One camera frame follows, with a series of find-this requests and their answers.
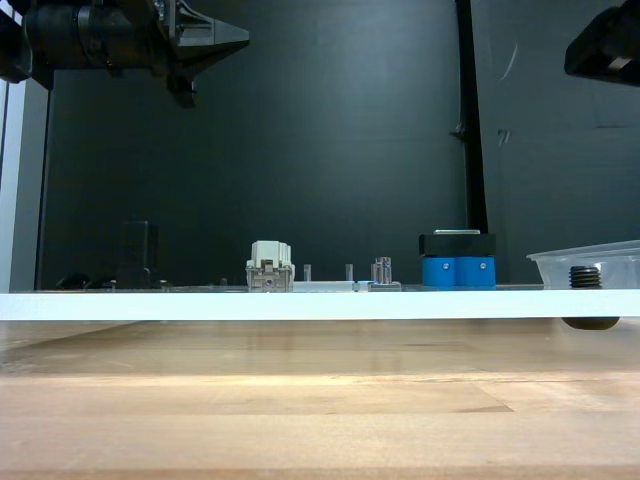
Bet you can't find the black set screw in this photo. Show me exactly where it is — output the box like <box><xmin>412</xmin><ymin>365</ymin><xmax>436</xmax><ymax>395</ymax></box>
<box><xmin>568</xmin><ymin>265</ymin><xmax>604</xmax><ymax>290</ymax></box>

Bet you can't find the blue connector mount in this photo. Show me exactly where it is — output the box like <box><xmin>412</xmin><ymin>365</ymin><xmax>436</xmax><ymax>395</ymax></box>
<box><xmin>418</xmin><ymin>228</ymin><xmax>498</xmax><ymax>291</ymax></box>

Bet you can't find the white rectangular connector housing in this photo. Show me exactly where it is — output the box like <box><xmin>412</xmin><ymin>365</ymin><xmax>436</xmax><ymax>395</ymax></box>
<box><xmin>243</xmin><ymin>239</ymin><xmax>295</xmax><ymax>294</ymax></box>

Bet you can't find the black rubber foot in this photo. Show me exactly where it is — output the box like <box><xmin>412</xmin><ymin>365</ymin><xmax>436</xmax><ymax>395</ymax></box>
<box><xmin>559</xmin><ymin>317</ymin><xmax>620</xmax><ymax>331</ymax></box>

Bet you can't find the clear block with metal posts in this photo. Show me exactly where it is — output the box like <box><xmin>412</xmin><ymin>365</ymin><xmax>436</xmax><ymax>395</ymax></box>
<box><xmin>291</xmin><ymin>262</ymin><xmax>372</xmax><ymax>294</ymax></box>

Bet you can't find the white task board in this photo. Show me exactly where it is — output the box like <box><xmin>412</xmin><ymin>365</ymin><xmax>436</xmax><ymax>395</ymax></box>
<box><xmin>0</xmin><ymin>285</ymin><xmax>640</xmax><ymax>322</ymax></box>

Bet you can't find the clear plastic tub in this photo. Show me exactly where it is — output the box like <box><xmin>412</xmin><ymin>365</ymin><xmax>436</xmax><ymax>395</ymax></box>
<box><xmin>525</xmin><ymin>239</ymin><xmax>640</xmax><ymax>291</ymax></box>

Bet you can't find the small silver socket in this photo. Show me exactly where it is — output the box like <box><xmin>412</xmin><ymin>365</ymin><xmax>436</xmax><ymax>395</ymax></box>
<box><xmin>366</xmin><ymin>255</ymin><xmax>402</xmax><ymax>293</ymax></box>

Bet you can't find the black clamp block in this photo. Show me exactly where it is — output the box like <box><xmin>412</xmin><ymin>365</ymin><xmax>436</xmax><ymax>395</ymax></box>
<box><xmin>113</xmin><ymin>219</ymin><xmax>162</xmax><ymax>290</ymax></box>

